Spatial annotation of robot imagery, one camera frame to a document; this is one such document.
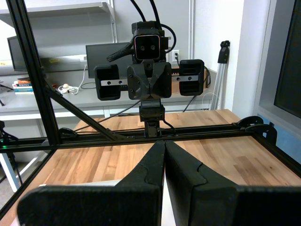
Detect dark computer monitor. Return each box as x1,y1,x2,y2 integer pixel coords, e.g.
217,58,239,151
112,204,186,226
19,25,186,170
86,42,136,79
7,36,31,73

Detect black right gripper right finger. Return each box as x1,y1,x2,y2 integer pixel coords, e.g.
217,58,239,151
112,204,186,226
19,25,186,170
165,140,301,226

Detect grey desk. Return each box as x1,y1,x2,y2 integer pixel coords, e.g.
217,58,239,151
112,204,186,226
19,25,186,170
0,68,221,123

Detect grey folded tripod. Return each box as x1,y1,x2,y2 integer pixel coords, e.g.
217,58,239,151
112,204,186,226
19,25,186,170
210,40,231,111

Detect brown cardboard box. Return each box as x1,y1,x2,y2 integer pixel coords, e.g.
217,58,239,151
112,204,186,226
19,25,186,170
171,66,212,94

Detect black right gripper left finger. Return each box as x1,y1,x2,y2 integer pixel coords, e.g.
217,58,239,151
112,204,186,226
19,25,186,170
17,140,165,226

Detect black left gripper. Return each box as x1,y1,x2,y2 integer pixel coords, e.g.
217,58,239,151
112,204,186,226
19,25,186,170
94,59,205,101

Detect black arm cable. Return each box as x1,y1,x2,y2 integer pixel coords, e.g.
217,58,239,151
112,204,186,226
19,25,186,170
130,0,147,24
149,0,163,24

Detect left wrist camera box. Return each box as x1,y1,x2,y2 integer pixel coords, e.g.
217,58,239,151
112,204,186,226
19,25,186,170
134,34,162,61

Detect braided black cable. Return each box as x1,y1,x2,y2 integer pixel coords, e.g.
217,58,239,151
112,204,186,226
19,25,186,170
107,42,136,63

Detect stack of books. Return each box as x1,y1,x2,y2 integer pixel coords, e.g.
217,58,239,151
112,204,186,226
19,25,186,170
12,80,35,96

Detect white wall shelf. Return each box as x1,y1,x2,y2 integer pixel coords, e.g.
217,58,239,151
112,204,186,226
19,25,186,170
0,1,118,43

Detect white cable coil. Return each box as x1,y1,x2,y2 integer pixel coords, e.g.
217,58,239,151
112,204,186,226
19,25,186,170
57,65,88,96

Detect black aluminium frame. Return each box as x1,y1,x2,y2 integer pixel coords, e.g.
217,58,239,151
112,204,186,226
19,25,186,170
0,0,301,215

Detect black cable loop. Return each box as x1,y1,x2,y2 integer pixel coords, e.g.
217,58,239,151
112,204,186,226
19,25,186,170
162,28,177,54

